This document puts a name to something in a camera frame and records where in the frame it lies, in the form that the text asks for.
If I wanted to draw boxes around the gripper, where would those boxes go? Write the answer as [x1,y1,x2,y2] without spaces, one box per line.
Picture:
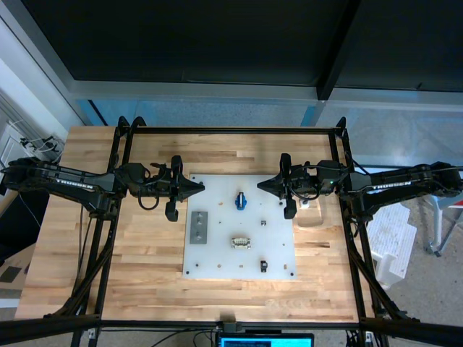
[150,155,206,222]
[257,154,319,220]

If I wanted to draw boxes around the beige multi-pin connector housing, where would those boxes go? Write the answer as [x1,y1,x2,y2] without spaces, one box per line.
[231,236,253,251]

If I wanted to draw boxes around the white taskboard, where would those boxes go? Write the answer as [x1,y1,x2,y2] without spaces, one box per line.
[182,173,299,281]

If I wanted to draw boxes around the clear plastic tub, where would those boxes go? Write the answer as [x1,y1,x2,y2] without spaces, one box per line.
[295,197,326,229]

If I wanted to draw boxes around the grey metal peg plate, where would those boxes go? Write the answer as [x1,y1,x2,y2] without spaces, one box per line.
[188,210,210,246]

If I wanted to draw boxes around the white foam block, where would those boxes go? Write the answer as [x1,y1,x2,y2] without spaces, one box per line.
[365,205,417,291]

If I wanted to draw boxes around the laptop screen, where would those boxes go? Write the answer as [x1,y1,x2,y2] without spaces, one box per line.
[216,332,315,347]

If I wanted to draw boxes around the grey metal table leg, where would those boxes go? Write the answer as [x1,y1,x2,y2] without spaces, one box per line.
[425,197,463,258]

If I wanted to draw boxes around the black monitor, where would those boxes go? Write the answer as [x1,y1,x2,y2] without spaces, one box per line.
[0,187,50,263]

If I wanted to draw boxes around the cardboard box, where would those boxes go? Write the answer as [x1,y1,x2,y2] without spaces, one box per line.
[0,242,37,290]

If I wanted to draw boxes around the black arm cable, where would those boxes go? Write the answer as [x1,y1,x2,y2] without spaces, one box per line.
[137,194,162,212]

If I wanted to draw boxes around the black low camera box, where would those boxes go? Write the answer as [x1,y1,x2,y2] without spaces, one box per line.
[220,313,239,333]

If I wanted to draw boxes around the black wall pillar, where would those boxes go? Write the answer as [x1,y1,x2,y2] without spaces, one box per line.
[315,0,362,101]

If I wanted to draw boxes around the black wall plug cables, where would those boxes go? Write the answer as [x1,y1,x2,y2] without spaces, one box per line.
[20,135,61,153]

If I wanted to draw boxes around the black table frame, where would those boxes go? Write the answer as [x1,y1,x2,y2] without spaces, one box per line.
[0,115,463,347]

